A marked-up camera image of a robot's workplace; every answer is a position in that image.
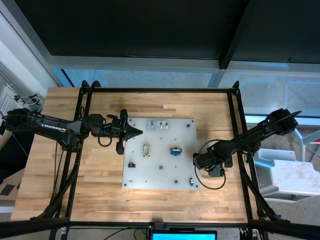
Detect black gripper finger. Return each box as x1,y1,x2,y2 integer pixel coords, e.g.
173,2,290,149
126,131,144,142
127,121,144,133

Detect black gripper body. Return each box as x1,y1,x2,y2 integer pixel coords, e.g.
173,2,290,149
101,109,129,155
207,159,234,179

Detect grey rectangular connector housing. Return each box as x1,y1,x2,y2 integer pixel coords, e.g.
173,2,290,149
142,143,152,159

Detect aluminium block with screws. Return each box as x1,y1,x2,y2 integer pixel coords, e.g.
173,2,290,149
146,119,169,132

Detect white board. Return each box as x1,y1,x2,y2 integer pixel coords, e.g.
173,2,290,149
121,117,202,191

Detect blue screen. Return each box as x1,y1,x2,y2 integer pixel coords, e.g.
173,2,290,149
149,229,218,240

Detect white plastic step stool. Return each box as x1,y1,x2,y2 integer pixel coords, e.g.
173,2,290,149
254,147,320,204

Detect black power adapters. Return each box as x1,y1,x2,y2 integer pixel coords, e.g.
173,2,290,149
13,92,43,106

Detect flat cardboard box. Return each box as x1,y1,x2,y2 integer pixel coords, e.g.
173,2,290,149
0,167,26,201

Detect black room column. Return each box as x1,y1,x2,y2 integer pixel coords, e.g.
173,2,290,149
218,0,251,70

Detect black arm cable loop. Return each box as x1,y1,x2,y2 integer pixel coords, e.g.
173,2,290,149
194,139,227,190

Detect black braided cable loop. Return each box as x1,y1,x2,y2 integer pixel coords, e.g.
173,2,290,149
97,134,113,148

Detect blue and black connector mount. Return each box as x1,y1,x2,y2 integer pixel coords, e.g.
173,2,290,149
169,146,183,158

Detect black aluminium frame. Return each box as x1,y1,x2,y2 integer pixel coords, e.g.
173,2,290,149
0,79,320,240

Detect grey metal window frame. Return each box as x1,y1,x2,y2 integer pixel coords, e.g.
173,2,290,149
0,0,320,88

